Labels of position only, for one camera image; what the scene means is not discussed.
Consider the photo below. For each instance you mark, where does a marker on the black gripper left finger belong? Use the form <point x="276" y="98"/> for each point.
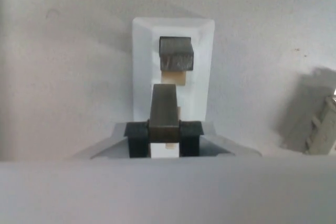
<point x="136" y="140"/>

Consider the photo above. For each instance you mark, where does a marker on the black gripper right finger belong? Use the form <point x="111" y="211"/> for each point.
<point x="190" y="140"/>

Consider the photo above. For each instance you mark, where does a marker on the white square peg holder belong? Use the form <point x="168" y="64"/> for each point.
<point x="202" y="77"/>

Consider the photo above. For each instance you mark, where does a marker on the large metal square peg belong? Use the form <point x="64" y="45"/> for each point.
<point x="176" y="53"/>

